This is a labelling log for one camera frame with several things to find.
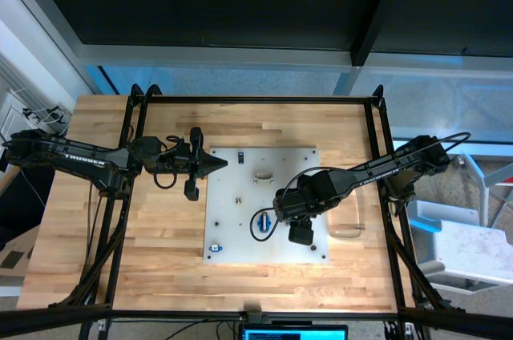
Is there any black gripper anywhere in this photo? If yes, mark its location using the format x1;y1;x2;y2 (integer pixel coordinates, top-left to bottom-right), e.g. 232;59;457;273
273;187;321;245
154;127;229;202

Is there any blue cylinder clamp holder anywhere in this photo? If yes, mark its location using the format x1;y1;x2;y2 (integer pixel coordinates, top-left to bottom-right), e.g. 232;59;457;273
257;212;275;234

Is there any pale square task board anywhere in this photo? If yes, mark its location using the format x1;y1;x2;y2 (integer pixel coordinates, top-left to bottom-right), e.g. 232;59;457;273
203;147;331;265

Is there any clear plastic tub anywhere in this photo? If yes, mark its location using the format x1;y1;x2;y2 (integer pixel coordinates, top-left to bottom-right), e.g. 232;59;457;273
325;185;368;241

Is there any laptop screen with blue edge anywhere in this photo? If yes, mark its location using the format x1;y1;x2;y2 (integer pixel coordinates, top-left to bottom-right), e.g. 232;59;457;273
239;324;349;340

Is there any grey window ledge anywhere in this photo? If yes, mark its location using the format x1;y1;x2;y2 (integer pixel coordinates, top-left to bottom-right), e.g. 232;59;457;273
75;43;513;73

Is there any white step stool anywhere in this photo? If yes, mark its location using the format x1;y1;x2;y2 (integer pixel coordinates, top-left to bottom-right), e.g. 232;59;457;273
407;198;513;297

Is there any cardboard box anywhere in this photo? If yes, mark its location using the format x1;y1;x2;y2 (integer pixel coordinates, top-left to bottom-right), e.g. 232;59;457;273
0;223;43;277

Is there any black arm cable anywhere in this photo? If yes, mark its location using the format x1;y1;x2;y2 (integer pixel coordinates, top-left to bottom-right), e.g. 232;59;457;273
249;132;473;242
153;135;181;190

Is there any black metal table frame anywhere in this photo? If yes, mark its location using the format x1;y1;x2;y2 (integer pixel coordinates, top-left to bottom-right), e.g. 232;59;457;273
0;83;513;340

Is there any white power cables bundle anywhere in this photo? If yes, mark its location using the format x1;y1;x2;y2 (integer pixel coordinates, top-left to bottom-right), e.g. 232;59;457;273
22;104;72;125

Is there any white cart frame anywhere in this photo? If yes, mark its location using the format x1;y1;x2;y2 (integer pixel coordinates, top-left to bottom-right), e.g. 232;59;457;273
451;152;513;245

